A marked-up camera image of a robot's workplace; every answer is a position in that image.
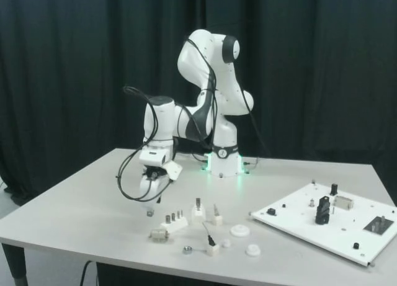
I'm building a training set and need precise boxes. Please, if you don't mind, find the flat white mounting plate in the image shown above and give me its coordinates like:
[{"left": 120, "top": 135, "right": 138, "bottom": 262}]
[{"left": 160, "top": 159, "right": 183, "bottom": 182}]

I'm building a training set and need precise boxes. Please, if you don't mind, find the black table leg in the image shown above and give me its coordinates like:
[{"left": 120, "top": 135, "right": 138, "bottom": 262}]
[{"left": 1, "top": 243, "right": 25, "bottom": 286}]

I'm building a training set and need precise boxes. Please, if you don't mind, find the white tall plug holder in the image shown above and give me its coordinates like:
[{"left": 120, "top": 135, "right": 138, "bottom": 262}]
[{"left": 190, "top": 205, "right": 207, "bottom": 226}]

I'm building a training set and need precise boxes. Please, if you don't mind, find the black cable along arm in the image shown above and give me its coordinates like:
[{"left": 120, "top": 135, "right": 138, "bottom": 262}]
[{"left": 182, "top": 69, "right": 218, "bottom": 148}]

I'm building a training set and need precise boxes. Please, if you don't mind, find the white medium gear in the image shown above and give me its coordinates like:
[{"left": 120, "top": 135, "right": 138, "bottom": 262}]
[{"left": 244, "top": 243, "right": 261, "bottom": 257}]

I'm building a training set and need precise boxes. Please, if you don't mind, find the small white box dark window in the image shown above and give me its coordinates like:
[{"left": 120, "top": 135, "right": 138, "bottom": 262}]
[{"left": 138, "top": 147, "right": 171, "bottom": 169}]

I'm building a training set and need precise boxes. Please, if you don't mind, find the white long peg holder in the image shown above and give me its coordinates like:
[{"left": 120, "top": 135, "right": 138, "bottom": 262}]
[{"left": 159, "top": 216, "right": 189, "bottom": 235}]

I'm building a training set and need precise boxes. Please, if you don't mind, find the black curtain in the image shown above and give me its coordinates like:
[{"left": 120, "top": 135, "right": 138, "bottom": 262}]
[{"left": 0, "top": 0, "right": 397, "bottom": 206}]

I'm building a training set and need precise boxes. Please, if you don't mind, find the black cable above wrist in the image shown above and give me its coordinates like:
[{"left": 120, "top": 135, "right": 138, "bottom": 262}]
[{"left": 123, "top": 86, "right": 158, "bottom": 144}]

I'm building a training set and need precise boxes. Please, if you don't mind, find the white large gear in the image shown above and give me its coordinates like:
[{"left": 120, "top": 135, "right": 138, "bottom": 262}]
[{"left": 230, "top": 224, "right": 251, "bottom": 238}]

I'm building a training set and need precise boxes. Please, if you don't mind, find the black cable loop below wrist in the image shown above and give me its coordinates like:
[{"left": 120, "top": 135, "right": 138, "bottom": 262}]
[{"left": 115, "top": 151, "right": 163, "bottom": 203}]

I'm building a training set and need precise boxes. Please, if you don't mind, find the black cable to table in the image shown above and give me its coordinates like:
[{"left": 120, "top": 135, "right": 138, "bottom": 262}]
[{"left": 185, "top": 39, "right": 266, "bottom": 159}]

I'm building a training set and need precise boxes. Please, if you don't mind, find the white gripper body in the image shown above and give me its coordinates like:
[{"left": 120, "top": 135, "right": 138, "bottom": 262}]
[{"left": 138, "top": 175, "right": 171, "bottom": 208}]

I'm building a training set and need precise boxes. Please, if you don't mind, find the beige metal waterproof plug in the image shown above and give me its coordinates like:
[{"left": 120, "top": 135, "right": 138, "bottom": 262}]
[{"left": 148, "top": 228, "right": 171, "bottom": 244}]

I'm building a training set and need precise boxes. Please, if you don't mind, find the black D-SUB plug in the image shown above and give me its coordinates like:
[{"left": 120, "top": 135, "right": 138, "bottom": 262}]
[{"left": 314, "top": 195, "right": 330, "bottom": 226}]

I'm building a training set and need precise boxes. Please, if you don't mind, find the black cable under table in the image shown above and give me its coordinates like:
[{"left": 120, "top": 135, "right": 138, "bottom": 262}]
[{"left": 81, "top": 260, "right": 97, "bottom": 286}]

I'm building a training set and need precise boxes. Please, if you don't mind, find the white task board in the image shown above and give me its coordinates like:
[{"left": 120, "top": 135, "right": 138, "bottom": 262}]
[{"left": 250, "top": 182, "right": 397, "bottom": 266}]

